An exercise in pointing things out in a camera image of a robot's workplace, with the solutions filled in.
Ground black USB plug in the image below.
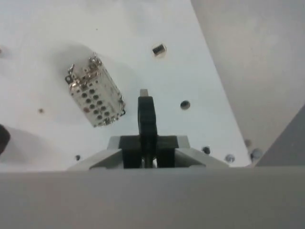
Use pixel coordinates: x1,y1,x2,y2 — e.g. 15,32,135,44
137,88,160,169

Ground white task board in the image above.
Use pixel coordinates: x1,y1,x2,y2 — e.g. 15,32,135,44
0,0,263,171

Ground beige waterproof plug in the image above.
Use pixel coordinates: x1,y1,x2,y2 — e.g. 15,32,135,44
64,51,127,129

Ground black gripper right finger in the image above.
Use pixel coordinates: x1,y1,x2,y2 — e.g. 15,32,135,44
155,135,230,169

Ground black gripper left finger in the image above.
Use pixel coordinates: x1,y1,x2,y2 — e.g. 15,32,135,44
67,135,143,170

